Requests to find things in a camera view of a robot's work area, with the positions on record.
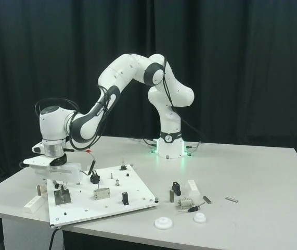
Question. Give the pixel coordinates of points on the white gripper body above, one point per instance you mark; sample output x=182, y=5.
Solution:
x=67, y=173

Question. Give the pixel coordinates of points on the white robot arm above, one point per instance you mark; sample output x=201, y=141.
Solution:
x=117, y=78

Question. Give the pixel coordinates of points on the white large gear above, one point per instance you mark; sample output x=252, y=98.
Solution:
x=163, y=223

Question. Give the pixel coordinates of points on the white medium gear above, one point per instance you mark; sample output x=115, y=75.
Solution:
x=199, y=218

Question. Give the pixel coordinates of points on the dark metal round peg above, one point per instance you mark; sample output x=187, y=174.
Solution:
x=38, y=190

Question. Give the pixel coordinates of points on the black rod with red tag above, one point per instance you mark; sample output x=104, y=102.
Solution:
x=93, y=166

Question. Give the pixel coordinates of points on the long white holder with holes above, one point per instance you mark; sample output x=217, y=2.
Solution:
x=33, y=204

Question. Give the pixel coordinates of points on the flat white mounting plate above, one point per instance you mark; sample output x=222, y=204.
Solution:
x=39, y=161

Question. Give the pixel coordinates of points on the white task board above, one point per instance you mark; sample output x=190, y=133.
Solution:
x=98, y=208

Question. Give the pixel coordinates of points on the metal BNC plug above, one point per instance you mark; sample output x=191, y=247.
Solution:
x=117, y=182

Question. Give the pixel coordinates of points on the metal square peg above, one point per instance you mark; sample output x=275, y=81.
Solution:
x=171, y=195

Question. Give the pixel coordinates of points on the white block holder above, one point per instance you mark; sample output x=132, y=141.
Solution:
x=193, y=187

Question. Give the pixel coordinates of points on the black USB plug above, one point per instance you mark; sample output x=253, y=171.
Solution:
x=193, y=208

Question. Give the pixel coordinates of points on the short metal peg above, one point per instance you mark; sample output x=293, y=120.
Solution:
x=207, y=199

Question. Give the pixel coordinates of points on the thin metal round peg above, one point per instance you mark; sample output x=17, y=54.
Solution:
x=231, y=199

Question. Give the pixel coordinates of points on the black curtain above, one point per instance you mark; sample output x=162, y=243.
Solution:
x=242, y=52

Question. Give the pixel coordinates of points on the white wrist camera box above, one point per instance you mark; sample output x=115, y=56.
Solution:
x=37, y=149

